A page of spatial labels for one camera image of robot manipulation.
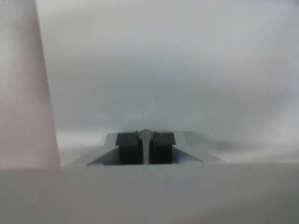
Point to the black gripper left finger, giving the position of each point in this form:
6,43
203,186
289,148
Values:
129,149

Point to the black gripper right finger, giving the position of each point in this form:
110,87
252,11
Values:
162,149

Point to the white task board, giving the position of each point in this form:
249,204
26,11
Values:
23,93

